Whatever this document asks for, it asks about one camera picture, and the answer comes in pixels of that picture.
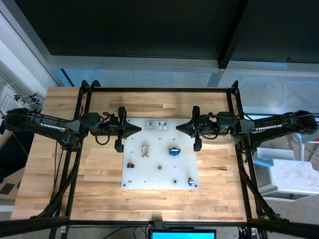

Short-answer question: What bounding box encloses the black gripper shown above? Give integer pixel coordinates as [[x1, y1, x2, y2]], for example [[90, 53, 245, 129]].
[[175, 106, 213, 152], [109, 106, 143, 153]]

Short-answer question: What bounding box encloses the silver metal clamp block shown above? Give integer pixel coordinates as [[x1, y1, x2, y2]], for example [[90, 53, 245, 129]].
[[145, 119, 168, 131]]

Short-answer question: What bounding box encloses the white plastic board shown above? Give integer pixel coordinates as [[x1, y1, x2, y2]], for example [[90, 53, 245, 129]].
[[121, 117, 200, 190]]

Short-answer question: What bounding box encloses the black pillar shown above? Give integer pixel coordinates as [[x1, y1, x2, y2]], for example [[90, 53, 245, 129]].
[[218, 0, 250, 70]]

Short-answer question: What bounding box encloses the blue-edged screen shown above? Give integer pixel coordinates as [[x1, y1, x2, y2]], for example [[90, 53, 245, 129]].
[[149, 229, 217, 239]]

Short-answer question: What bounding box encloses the white metal chair leg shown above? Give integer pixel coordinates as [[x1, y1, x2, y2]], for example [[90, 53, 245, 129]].
[[294, 133, 319, 162]]

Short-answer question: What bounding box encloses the black fabric chair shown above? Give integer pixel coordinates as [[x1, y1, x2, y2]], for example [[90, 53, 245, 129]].
[[0, 129, 34, 182]]

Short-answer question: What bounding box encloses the cardboard box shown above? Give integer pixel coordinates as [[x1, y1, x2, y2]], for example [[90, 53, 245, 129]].
[[0, 166, 25, 200]]

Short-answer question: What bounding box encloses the gripper black cable loop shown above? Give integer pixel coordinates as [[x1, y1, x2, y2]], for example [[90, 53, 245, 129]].
[[198, 113, 219, 140], [95, 133, 112, 146]]

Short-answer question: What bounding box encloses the black metal frame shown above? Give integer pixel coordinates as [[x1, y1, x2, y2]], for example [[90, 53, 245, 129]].
[[0, 79, 319, 239]]

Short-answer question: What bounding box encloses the black wall cable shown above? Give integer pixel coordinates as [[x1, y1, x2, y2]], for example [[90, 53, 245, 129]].
[[13, 93, 45, 105]]

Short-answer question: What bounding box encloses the white wall cable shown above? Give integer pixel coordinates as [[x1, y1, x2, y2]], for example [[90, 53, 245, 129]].
[[7, 83, 38, 104]]

